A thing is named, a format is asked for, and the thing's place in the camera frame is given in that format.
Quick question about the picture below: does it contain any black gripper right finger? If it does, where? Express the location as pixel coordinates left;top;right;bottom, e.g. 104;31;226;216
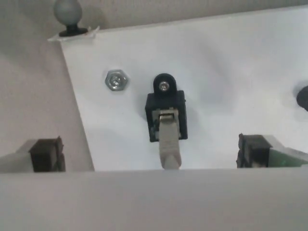
236;133;308;169

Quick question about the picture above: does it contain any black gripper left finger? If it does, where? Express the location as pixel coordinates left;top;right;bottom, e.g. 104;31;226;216
0;136;66;174

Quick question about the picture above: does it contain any grey Ethernet plug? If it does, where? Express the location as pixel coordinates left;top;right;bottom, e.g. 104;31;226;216
156;107;181;171

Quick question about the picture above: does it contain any white task board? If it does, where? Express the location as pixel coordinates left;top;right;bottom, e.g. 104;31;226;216
47;5;308;172

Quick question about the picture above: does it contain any metal hex nut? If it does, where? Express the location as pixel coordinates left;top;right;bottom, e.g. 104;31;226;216
104;69;130;92

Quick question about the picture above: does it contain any grey ball corner marker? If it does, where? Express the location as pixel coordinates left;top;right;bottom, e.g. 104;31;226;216
54;0;89;37

